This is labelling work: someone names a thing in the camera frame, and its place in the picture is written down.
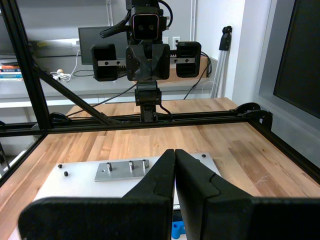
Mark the white wall conduit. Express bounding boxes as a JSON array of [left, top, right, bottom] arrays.
[[106, 0, 113, 27], [191, 0, 199, 38]]

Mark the blue plastic block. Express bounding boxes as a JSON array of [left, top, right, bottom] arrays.
[[171, 219, 187, 240]]

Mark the black braided cable bundle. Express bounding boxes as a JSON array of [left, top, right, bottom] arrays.
[[99, 18, 131, 40]]

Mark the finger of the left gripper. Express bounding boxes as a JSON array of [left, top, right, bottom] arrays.
[[126, 44, 153, 81], [151, 43, 171, 81]]

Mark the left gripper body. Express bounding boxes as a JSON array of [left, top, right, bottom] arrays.
[[90, 40, 202, 82]]

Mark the black panel with grey frame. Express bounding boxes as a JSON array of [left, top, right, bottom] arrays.
[[257, 0, 320, 121]]

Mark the white board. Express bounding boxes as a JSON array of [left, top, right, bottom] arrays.
[[7, 151, 223, 240]]

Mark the black frame corner bracket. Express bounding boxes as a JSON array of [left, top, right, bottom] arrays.
[[235, 101, 274, 131], [49, 112, 68, 122]]

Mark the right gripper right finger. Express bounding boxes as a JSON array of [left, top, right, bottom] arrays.
[[175, 149, 320, 240]]

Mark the white cable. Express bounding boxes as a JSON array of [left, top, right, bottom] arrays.
[[49, 48, 81, 83]]

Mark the folded silver tripod stand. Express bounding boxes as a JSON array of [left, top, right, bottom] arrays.
[[210, 25, 234, 99]]

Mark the black metal frame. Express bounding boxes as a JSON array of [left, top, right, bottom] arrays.
[[0, 0, 320, 187]]

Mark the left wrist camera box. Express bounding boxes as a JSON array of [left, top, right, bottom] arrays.
[[129, 6, 167, 42]]

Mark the black computer monitor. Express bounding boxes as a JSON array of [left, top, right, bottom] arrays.
[[77, 26, 131, 66]]

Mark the thin black cable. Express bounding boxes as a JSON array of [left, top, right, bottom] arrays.
[[159, 104, 174, 119]]

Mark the black cable loop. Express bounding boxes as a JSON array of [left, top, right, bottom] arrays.
[[158, 0, 175, 32]]

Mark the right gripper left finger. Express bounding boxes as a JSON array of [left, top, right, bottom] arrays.
[[18, 149, 176, 240]]

